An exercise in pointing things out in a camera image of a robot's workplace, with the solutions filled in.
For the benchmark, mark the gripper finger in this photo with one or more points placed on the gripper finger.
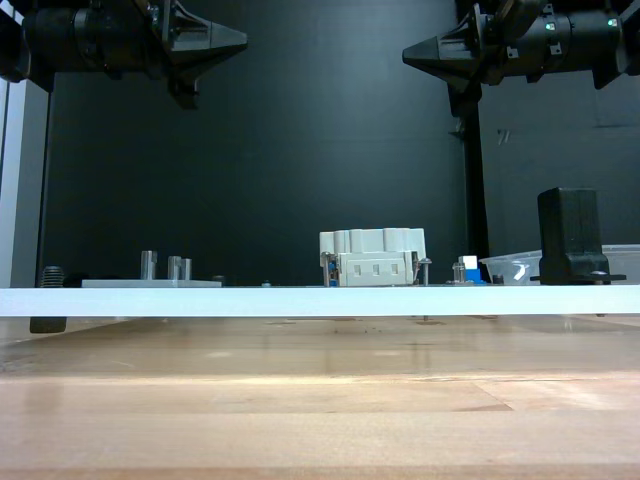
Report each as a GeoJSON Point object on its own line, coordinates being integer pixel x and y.
{"type": "Point", "coordinates": [210, 61]}
{"type": "Point", "coordinates": [452, 70]}
{"type": "Point", "coordinates": [445, 46]}
{"type": "Point", "coordinates": [225, 37]}

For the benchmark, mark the short steel bar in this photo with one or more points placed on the short steel bar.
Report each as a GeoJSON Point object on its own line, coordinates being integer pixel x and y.
{"type": "Point", "coordinates": [149, 265]}
{"type": "Point", "coordinates": [174, 267]}
{"type": "Point", "coordinates": [187, 270]}

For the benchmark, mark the beige connector housing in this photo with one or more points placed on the beige connector housing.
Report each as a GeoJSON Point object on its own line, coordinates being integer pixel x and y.
{"type": "Point", "coordinates": [372, 250]}

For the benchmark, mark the black socket block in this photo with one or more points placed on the black socket block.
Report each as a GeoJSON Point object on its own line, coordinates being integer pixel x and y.
{"type": "Point", "coordinates": [567, 235]}

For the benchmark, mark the small blue white connector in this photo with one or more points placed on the small blue white connector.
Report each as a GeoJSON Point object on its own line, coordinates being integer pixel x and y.
{"type": "Point", "coordinates": [473, 272]}

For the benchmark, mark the black screw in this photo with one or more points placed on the black screw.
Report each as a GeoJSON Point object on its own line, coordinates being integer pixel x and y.
{"type": "Point", "coordinates": [53, 277]}
{"type": "Point", "coordinates": [497, 279]}

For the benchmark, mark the grey metal plate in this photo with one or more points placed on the grey metal plate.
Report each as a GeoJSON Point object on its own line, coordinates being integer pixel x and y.
{"type": "Point", "coordinates": [129, 283]}

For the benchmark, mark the blue clamp base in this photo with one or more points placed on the blue clamp base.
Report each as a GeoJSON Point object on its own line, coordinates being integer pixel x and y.
{"type": "Point", "coordinates": [332, 274]}

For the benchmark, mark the clear plastic tub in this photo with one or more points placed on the clear plastic tub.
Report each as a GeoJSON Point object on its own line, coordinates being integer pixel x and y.
{"type": "Point", "coordinates": [625, 260]}

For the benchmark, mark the white task board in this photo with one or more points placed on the white task board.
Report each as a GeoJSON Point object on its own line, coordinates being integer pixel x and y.
{"type": "Point", "coordinates": [320, 302]}

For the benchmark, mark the black rubber foot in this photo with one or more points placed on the black rubber foot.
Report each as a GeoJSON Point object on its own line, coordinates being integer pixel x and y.
{"type": "Point", "coordinates": [48, 325]}

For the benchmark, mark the black aluminium frame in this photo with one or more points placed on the black aluminium frame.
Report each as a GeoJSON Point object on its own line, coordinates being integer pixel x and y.
{"type": "Point", "coordinates": [475, 200]}

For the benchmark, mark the small metal bracket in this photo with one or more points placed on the small metal bracket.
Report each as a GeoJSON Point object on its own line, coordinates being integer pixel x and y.
{"type": "Point", "coordinates": [457, 274]}

